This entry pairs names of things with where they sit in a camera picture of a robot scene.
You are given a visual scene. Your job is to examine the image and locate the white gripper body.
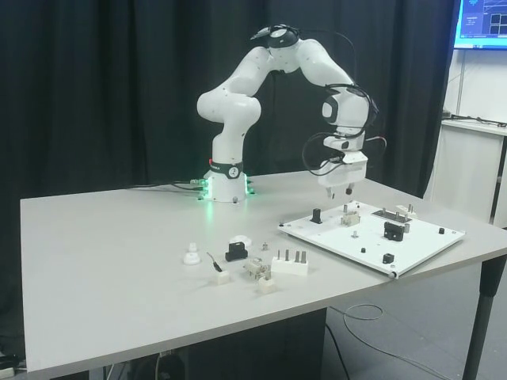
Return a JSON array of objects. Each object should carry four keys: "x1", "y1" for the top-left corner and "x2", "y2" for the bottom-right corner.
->
[{"x1": 318, "y1": 159, "x2": 367, "y2": 190}]

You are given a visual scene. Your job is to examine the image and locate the long white peg holder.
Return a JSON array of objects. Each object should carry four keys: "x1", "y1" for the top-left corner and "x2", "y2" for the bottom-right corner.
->
[{"x1": 270, "y1": 256, "x2": 310, "y2": 277}]

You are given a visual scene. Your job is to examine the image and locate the white task board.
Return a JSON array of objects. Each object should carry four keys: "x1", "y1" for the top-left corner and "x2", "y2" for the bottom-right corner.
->
[{"x1": 276, "y1": 200, "x2": 467, "y2": 280}]

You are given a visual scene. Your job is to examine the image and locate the beige waterproof plug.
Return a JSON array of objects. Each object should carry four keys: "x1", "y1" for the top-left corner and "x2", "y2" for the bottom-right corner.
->
[{"x1": 242, "y1": 257, "x2": 273, "y2": 280}]

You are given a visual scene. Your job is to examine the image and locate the black D-SUB plug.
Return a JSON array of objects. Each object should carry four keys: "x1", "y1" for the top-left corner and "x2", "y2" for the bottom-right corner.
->
[{"x1": 224, "y1": 242, "x2": 249, "y2": 263}]

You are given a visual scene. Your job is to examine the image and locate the white cabinet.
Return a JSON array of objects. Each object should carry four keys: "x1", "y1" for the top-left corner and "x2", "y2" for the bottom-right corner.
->
[{"x1": 438, "y1": 113, "x2": 507, "y2": 230}]

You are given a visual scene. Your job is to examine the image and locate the dark table leg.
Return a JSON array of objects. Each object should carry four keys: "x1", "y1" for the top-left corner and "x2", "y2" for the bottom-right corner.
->
[{"x1": 462, "y1": 259, "x2": 499, "y2": 380}]

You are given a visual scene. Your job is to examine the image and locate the blue screen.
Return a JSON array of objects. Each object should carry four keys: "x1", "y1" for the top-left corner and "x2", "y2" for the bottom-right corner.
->
[{"x1": 452, "y1": 0, "x2": 507, "y2": 51}]

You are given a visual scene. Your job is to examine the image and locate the black curtains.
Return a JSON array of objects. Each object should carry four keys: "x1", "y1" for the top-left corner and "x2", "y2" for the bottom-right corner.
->
[{"x1": 0, "y1": 0, "x2": 463, "y2": 357}]

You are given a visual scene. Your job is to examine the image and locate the black looped gripper cable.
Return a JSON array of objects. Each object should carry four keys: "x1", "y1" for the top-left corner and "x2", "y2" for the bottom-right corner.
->
[{"x1": 302, "y1": 131, "x2": 342, "y2": 177}]

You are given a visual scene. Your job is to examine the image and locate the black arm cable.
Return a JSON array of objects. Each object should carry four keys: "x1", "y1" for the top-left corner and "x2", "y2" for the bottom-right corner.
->
[{"x1": 249, "y1": 24, "x2": 380, "y2": 134}]

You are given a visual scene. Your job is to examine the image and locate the black cables on cabinet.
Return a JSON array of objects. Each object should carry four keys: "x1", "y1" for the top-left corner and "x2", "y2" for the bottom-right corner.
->
[{"x1": 440, "y1": 113, "x2": 507, "y2": 129}]

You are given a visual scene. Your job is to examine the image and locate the grey floor cable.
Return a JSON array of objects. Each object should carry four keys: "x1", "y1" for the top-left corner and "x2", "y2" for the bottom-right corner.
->
[{"x1": 341, "y1": 303, "x2": 465, "y2": 378}]

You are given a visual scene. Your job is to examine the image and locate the black cables at arm foot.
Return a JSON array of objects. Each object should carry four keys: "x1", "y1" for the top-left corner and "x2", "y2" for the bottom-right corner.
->
[{"x1": 128, "y1": 180, "x2": 208, "y2": 192}]

